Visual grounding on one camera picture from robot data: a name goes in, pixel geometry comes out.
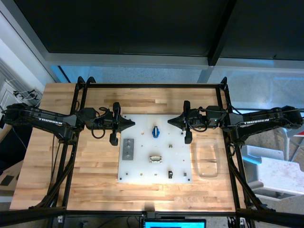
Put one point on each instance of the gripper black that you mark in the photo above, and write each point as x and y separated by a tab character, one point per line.
187	122
116	123

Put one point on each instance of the black Trossen arm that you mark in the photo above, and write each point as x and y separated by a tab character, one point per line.
254	122
51	120

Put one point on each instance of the silver round bar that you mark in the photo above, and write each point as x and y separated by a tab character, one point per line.
155	131

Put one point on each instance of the white taskboard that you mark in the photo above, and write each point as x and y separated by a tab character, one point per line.
142	164

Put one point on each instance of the grey metal plate with bolts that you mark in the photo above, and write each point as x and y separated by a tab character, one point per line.
125	149

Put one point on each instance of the large blue clamp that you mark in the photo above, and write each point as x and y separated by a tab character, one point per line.
153	135

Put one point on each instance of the silver multi-pin connector housing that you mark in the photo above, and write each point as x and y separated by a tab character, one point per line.
155	159

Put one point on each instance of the clear plastic tub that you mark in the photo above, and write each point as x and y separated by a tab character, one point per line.
206	166

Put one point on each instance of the black USB socket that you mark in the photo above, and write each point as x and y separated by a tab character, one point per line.
170	174

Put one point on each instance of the blue lit computer screen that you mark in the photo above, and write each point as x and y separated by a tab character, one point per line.
174	224

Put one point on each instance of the white step stool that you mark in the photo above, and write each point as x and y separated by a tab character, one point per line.
280	173

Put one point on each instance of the cardboard box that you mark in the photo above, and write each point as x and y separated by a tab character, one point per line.
14	169

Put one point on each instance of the white cabinet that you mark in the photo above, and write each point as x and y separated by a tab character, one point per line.
7	95

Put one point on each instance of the black aluminium frame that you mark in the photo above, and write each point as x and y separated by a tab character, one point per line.
152	86

